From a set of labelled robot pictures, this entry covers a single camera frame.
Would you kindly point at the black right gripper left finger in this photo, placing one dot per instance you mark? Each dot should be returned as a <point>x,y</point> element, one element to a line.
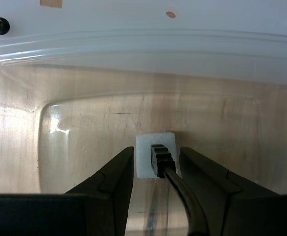
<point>116,184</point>

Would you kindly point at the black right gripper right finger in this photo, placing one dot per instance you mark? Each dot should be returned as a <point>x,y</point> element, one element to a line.
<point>207,184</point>

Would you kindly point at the white foam block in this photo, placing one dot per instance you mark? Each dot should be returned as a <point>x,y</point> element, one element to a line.
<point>143,147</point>

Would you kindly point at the clear plastic tub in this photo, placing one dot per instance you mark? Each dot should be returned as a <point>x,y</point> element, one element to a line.
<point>59,86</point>

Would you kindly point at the white task board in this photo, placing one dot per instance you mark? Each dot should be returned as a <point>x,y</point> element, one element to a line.
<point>108,14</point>

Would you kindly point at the black socket head screw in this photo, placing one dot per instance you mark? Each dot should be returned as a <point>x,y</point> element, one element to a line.
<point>0,25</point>

